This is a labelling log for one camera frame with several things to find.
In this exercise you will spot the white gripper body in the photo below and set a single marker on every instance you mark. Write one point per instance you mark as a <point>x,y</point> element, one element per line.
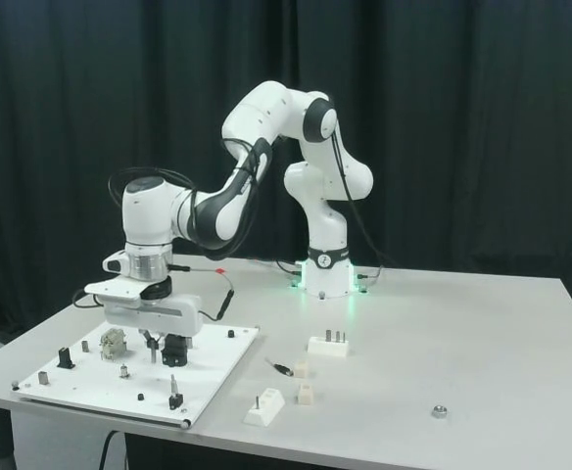
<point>178,318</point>

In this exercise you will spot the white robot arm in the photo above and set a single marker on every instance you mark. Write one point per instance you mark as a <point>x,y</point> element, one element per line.
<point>149,215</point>

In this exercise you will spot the large metal square peg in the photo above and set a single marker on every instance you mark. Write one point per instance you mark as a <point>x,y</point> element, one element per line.
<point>44,378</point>

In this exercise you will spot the white square peg holder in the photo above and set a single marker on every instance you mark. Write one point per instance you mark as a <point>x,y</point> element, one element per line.
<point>265,407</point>

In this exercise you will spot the white round peg holder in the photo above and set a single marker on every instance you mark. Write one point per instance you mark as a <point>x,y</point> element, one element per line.
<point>327,348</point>

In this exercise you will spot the black D-SUB plug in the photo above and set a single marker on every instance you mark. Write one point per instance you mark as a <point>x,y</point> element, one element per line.
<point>175,353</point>

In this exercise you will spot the beige connector plug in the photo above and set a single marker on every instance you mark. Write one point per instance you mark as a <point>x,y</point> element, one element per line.
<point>112,345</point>

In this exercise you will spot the metal BNC plug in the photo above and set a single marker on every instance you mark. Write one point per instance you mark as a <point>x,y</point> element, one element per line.
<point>125,372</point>

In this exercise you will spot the metal bolt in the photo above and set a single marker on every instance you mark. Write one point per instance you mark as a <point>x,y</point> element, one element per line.
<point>173,386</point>

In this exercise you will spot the white flat mounting plate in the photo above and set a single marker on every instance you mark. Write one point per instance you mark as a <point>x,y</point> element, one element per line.
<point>114,291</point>

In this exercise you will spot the white task board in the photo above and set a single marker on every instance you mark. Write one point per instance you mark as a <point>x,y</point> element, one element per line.
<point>119,391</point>

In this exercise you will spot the small white plug holder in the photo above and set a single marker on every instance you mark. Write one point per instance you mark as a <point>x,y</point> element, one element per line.
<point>305,394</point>
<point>302,369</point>

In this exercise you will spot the black curtain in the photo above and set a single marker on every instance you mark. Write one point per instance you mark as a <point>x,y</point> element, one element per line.
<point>119,98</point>

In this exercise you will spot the metal nut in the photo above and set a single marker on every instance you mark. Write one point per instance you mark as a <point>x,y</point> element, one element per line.
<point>438,411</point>

